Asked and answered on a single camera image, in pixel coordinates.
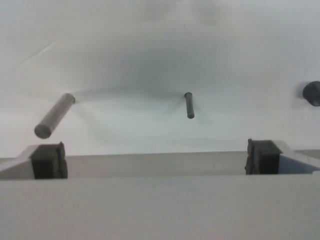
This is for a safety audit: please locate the white task board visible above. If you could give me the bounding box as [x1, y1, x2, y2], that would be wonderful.
[0, 0, 320, 161]

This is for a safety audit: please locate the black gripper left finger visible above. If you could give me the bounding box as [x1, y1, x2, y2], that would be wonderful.
[0, 141, 69, 180]

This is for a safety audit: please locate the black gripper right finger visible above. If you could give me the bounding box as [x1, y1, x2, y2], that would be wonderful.
[243, 137, 320, 176]

